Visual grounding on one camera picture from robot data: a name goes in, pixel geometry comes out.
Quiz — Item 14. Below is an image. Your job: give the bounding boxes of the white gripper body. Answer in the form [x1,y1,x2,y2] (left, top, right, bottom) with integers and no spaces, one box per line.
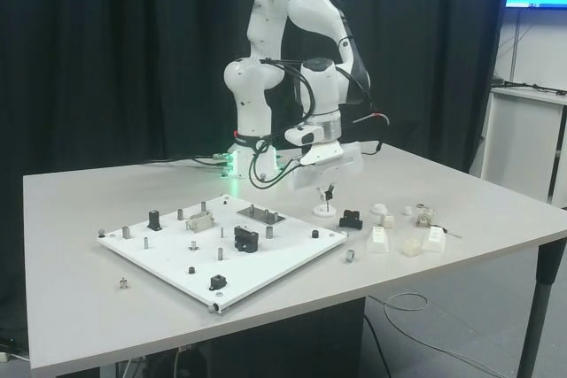
[290,142,365,193]

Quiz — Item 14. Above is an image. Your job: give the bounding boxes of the white peg holder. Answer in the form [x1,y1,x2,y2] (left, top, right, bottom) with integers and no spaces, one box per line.
[420,226,447,254]
[364,226,391,255]

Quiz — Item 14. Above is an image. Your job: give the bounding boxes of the white mounting plate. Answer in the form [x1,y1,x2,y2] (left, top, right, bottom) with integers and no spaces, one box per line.
[299,142,343,166]

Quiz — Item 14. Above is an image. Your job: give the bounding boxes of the black D-SUB plug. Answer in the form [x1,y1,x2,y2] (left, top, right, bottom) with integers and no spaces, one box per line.
[338,208,366,231]

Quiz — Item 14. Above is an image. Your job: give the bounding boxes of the white task board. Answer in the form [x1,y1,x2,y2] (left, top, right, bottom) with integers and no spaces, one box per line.
[96,194,347,313]

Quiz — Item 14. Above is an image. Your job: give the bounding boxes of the white plug holder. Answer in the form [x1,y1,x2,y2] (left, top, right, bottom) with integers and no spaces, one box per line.
[414,203,434,228]

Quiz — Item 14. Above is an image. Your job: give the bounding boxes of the black box under table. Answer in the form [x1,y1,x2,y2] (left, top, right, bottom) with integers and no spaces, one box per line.
[117,296,369,378]

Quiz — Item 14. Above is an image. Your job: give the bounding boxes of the white cabinet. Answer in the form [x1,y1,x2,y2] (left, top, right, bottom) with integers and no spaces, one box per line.
[480,85,567,209]

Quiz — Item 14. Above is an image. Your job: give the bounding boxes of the black table leg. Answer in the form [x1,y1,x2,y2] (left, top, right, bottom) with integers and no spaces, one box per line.
[517,244,560,378]

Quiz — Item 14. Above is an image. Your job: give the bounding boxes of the black curtain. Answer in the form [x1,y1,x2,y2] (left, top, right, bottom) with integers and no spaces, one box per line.
[0,0,510,180]

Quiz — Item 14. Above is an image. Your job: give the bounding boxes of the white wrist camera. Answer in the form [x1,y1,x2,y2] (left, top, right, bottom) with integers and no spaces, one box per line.
[284,124,324,148]

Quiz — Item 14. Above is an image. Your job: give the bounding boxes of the grey floor cable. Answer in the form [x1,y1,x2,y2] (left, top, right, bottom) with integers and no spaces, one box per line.
[379,291,433,378]

